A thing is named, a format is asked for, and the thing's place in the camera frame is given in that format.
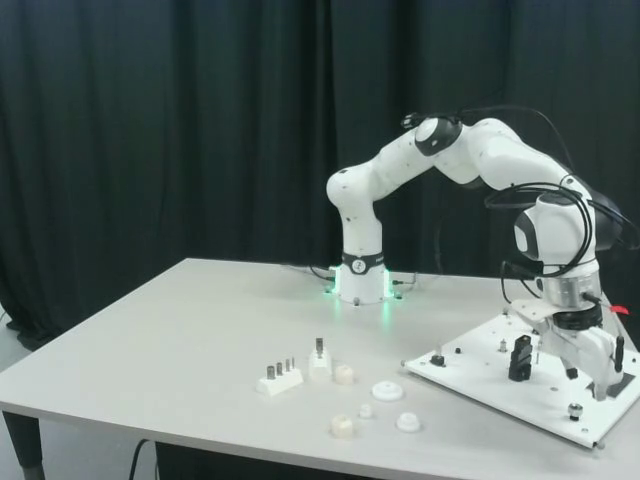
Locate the thin black rod red tag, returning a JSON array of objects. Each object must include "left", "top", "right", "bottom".
[{"left": 597, "top": 299, "right": 630, "bottom": 375}]

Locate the black D-SUB plug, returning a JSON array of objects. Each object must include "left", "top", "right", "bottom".
[{"left": 507, "top": 336, "right": 534, "bottom": 383}]

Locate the black curtain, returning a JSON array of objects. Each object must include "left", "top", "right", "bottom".
[{"left": 0, "top": 0, "right": 640, "bottom": 347}]

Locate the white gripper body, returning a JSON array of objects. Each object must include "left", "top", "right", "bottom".
[{"left": 542, "top": 326, "right": 619, "bottom": 402}]

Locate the white task board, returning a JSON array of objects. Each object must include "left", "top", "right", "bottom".
[{"left": 402, "top": 305, "right": 640, "bottom": 447}]

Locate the white square peg holder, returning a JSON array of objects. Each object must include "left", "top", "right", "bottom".
[{"left": 307, "top": 349, "right": 334, "bottom": 384}]

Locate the black cable under table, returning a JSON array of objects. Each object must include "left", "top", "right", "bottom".
[{"left": 130, "top": 438, "right": 162, "bottom": 480}]

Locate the black camera cable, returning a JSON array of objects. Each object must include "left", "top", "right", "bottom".
[{"left": 498, "top": 258, "right": 544, "bottom": 308}]

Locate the white large gear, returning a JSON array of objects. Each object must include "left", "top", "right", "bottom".
[{"left": 370, "top": 380, "right": 406, "bottom": 404}]

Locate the white long peg holder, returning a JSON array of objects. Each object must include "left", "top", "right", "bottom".
[{"left": 255, "top": 367, "right": 305, "bottom": 398}]

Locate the cream round holder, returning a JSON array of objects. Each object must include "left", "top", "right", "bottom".
[{"left": 327, "top": 414, "right": 357, "bottom": 436}]

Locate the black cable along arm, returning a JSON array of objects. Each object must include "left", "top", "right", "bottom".
[{"left": 399, "top": 103, "right": 634, "bottom": 246}]

